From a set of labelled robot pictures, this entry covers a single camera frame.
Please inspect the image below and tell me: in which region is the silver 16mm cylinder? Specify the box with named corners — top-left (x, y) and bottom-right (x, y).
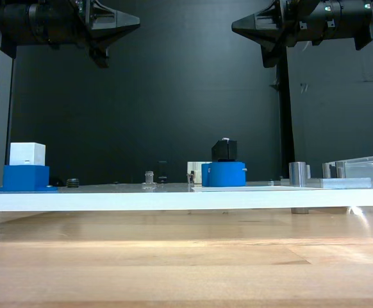
top-left (288, 162), bottom-right (308, 215)

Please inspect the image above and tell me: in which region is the black plug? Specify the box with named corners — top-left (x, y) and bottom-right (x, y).
top-left (211, 137), bottom-right (238, 162)

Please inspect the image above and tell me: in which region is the white square block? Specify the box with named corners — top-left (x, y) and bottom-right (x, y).
top-left (9, 142), bottom-right (46, 167)

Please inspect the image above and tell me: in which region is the blue round socket base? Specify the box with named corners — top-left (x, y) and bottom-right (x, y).
top-left (201, 161), bottom-right (247, 187)

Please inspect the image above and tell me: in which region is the small black connector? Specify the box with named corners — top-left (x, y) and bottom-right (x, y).
top-left (157, 160), bottom-right (169, 180)

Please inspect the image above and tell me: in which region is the clear plastic tub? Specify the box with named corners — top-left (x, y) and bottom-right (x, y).
top-left (320, 155), bottom-right (373, 191)

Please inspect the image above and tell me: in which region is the clear plastic connector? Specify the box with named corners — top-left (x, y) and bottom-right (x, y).
top-left (141, 171), bottom-right (157, 187)

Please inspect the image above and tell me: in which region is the white connector housing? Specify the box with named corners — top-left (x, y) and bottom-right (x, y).
top-left (186, 161), bottom-right (206, 186)

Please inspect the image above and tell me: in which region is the blue square socket base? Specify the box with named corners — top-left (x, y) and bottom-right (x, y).
top-left (0, 165), bottom-right (58, 193)

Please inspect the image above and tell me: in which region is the grey peg plate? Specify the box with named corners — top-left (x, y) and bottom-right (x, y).
top-left (281, 177), bottom-right (372, 189)

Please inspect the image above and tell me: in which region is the white board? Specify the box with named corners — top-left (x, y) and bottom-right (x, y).
top-left (0, 182), bottom-right (373, 212)

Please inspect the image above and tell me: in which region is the black metal frame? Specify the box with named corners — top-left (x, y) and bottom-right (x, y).
top-left (269, 47), bottom-right (295, 180)

